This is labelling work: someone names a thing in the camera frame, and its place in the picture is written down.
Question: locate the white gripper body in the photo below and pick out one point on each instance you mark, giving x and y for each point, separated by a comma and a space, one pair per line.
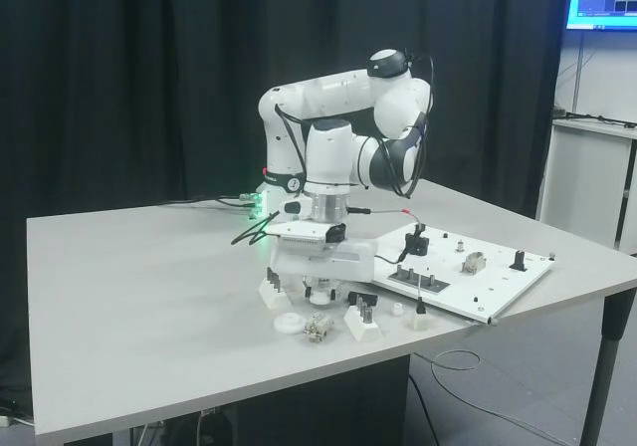
323, 264

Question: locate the white medium gear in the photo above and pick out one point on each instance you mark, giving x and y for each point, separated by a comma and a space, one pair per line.
317, 297

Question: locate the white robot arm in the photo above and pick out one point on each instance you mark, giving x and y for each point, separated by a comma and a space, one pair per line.
323, 92

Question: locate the white large gear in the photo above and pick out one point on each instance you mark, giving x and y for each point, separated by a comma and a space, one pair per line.
288, 323

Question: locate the black D-SUB plug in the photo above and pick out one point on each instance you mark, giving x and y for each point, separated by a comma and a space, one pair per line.
359, 298

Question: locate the white square peg holder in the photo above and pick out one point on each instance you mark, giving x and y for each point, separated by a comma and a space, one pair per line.
274, 296

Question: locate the metal waterproof plug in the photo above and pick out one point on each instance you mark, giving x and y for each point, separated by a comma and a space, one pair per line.
314, 329

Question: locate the white round peg holder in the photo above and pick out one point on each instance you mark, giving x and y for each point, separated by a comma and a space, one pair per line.
362, 330

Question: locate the black USB plug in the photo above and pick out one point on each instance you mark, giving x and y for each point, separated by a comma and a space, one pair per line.
419, 306

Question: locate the small white plug holder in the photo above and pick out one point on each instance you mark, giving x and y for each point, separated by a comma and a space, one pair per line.
422, 321

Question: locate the white task board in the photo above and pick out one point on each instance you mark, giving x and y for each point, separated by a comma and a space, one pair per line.
478, 287

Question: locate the black curtain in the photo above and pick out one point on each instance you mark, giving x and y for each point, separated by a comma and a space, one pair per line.
149, 67

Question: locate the white cabinet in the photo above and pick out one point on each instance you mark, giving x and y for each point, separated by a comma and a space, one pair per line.
587, 182

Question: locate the dark table leg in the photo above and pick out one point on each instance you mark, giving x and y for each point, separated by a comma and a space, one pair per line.
604, 366

